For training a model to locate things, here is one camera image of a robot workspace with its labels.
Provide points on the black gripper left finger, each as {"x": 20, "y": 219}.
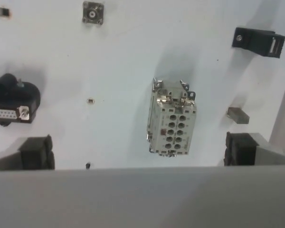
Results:
{"x": 35, "y": 152}

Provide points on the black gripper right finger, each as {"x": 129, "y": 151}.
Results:
{"x": 240, "y": 149}

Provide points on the grey waterproof plug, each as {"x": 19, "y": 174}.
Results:
{"x": 172, "y": 128}

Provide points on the metal square peg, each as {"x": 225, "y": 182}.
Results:
{"x": 238, "y": 116}

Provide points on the black D-SUB plug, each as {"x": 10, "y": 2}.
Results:
{"x": 19, "y": 95}

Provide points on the white task board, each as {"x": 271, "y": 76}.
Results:
{"x": 109, "y": 59}

